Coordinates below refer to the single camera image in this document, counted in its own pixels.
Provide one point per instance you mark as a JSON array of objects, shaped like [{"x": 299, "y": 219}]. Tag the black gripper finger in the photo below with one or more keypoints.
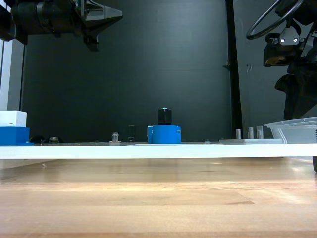
[
  {"x": 309, "y": 86},
  {"x": 291, "y": 99},
  {"x": 109, "y": 19}
]

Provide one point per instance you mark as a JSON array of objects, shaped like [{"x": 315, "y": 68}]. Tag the clear plastic container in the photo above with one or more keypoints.
[{"x": 297, "y": 132}]

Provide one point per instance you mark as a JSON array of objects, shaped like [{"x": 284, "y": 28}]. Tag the thick metal peg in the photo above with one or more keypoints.
[{"x": 259, "y": 132}]

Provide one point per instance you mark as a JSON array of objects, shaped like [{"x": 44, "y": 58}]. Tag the medium metal peg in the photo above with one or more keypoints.
[{"x": 251, "y": 133}]

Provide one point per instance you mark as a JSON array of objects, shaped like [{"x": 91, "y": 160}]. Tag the grey metal plate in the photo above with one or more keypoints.
[{"x": 252, "y": 141}]

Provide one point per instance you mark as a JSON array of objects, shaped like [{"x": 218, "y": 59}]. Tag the thin metal peg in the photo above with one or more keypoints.
[{"x": 238, "y": 134}]

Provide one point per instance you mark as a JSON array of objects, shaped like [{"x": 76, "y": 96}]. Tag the silver aluminium upright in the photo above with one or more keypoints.
[{"x": 7, "y": 74}]

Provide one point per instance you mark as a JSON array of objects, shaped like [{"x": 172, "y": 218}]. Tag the black hexagonal bolt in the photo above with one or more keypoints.
[{"x": 165, "y": 117}]

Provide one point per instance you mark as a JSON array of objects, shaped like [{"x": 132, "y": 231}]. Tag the dark translucent peg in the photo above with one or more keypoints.
[{"x": 132, "y": 134}]

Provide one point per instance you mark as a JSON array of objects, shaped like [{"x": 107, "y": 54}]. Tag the clear plastic connector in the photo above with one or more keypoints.
[{"x": 115, "y": 138}]

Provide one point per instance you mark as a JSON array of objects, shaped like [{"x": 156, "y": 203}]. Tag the blue round holder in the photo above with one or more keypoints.
[{"x": 166, "y": 135}]

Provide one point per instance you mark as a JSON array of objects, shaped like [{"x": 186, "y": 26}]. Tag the dark ribbed nut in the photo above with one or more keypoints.
[{"x": 54, "y": 140}]

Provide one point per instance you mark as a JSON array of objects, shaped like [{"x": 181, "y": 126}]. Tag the white task board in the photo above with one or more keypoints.
[{"x": 123, "y": 151}]

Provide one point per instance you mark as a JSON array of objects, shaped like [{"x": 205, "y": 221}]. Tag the white foam block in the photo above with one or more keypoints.
[{"x": 12, "y": 119}]

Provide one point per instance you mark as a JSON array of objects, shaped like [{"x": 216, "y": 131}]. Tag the black rounded knob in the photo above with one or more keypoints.
[{"x": 37, "y": 140}]

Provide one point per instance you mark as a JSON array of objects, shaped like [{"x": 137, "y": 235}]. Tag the blue plastic block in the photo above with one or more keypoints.
[{"x": 13, "y": 136}]

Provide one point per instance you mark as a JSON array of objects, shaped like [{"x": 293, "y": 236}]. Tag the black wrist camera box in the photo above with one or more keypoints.
[{"x": 272, "y": 53}]

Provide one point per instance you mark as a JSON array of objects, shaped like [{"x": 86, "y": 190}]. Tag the black aluminium frame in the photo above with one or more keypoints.
[{"x": 234, "y": 74}]

